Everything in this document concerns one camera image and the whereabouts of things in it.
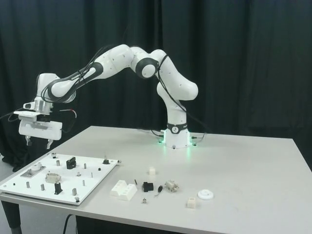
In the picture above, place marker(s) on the black curtain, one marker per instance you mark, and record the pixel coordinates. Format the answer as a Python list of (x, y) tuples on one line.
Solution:
[(243, 61)]

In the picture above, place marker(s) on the metal square peg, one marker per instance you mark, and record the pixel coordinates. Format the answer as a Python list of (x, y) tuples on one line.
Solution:
[(73, 191)]

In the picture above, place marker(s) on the silver knurled bolt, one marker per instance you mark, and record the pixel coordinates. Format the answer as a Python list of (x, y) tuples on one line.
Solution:
[(53, 155)]

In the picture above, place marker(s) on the small white cube holder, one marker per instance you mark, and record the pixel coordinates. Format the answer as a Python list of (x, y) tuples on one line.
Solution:
[(151, 170), (191, 202)]

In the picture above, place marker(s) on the dark grey table leg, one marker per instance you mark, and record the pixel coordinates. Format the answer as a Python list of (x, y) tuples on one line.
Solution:
[(11, 217)]

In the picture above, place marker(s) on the white large gear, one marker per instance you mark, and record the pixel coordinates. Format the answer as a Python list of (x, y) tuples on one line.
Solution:
[(205, 194)]

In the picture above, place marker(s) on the black D-SUB plug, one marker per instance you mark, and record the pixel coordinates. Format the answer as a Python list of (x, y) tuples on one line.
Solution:
[(71, 163)]

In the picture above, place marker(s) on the white task board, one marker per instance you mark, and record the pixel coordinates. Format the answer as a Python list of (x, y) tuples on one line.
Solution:
[(97, 180)]

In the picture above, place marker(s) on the black USB plug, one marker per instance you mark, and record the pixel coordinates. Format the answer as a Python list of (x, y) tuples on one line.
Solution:
[(159, 189)]

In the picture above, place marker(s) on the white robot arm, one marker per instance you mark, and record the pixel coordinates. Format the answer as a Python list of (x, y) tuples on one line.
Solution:
[(175, 85)]

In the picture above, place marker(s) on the large white stepped holder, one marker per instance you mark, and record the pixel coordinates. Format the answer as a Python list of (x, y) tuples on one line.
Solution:
[(118, 189), (129, 193)]

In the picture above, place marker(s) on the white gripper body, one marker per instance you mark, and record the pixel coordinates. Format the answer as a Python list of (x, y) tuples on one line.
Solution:
[(40, 130)]

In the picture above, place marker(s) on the beige waterproof plug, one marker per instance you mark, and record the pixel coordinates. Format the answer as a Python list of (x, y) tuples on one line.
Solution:
[(171, 185)]

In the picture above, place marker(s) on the black rectangular plug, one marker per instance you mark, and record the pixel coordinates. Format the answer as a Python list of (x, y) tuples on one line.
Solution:
[(147, 187)]

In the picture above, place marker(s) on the white medium gear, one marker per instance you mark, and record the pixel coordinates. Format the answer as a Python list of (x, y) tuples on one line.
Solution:
[(36, 168)]

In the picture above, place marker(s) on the black upright plug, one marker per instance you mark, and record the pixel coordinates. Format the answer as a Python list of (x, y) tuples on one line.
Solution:
[(57, 189)]

